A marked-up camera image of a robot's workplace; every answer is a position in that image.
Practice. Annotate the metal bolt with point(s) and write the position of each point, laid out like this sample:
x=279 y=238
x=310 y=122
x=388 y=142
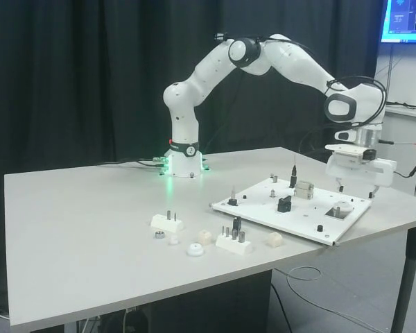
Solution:
x=159 y=234

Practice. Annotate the black curtain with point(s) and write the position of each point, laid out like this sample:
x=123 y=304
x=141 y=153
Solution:
x=90 y=86

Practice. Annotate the white holder with two pegs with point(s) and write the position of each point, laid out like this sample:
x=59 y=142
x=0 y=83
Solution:
x=166 y=223

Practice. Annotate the white small gear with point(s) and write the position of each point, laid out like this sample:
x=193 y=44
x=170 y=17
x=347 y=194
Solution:
x=173 y=240

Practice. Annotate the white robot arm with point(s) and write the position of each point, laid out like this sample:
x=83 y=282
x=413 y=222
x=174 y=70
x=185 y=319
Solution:
x=208 y=74

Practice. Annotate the black D-SUB plug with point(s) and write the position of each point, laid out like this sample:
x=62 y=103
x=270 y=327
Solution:
x=284 y=204

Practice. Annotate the metal BNC plug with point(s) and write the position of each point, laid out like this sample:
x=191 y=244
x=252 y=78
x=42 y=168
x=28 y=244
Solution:
x=233 y=196

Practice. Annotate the white medium gear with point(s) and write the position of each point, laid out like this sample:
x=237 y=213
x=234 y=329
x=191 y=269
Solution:
x=195 y=250

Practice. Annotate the slim metal round peg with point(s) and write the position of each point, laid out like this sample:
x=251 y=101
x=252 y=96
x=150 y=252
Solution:
x=227 y=232
x=223 y=231

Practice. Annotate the black table leg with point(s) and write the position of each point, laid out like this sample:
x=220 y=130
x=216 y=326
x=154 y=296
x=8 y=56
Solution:
x=407 y=277

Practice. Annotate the metal socket block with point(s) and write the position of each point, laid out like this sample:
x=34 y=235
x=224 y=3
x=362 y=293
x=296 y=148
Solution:
x=305 y=190

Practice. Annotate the blue screen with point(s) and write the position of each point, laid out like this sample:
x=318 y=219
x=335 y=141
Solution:
x=405 y=21

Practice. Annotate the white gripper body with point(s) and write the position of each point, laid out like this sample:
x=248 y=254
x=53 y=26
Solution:
x=374 y=173

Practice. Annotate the black plug with thin pin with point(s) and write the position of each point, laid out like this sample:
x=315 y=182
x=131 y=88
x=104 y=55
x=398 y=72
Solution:
x=293 y=177

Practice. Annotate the white task board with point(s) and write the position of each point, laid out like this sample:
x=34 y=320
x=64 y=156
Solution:
x=298 y=216

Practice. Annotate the white holder with plug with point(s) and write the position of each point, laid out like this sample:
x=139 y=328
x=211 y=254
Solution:
x=232 y=245

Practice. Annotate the white cabinet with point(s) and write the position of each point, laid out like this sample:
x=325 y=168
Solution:
x=409 y=145

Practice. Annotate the cream block holder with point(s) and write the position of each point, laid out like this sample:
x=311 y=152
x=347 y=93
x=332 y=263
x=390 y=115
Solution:
x=204 y=237
x=276 y=240

